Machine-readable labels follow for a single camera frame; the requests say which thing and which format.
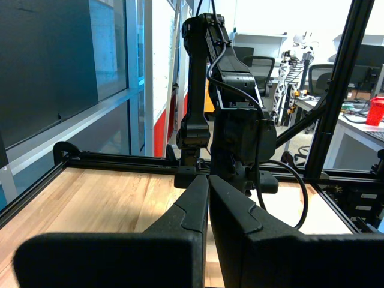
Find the black controller box stack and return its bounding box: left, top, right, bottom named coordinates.
left=317, top=181, right=384, bottom=233

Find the grey mesh office chair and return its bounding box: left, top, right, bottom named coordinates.
left=308, top=64, right=335, bottom=100

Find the red plastic cup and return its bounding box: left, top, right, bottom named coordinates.
left=365, top=95, right=384, bottom=126

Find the white wall shelf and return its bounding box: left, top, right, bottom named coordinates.
left=232, top=32, right=289, bottom=56

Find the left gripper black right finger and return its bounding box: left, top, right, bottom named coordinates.
left=209, top=175, right=384, bottom=288

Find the white desk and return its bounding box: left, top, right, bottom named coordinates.
left=295, top=97, right=384, bottom=170

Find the large black monitor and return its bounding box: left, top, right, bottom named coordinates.
left=349, top=44, right=384, bottom=88

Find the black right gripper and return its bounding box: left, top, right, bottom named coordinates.
left=174, top=109, right=278, bottom=196

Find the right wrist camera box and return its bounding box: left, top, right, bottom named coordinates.
left=257, top=118, right=277, bottom=165

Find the black aluminium table frame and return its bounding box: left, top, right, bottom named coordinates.
left=0, top=0, right=384, bottom=235

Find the yellow cabinet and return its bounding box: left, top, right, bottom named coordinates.
left=204, top=78, right=217, bottom=114

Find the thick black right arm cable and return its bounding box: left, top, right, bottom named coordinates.
left=206, top=0, right=310, bottom=230

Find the white humanoid robot figure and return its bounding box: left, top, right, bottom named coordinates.
left=269, top=31, right=319, bottom=124

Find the white and red cabinet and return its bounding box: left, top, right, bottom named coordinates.
left=145, top=89, right=190, bottom=158

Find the black office chair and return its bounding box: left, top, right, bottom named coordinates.
left=242, top=55, right=276, bottom=98

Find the small black monitor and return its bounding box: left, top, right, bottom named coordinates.
left=233, top=46, right=255, bottom=67

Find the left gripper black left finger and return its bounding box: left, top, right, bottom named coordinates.
left=13, top=175, right=209, bottom=288

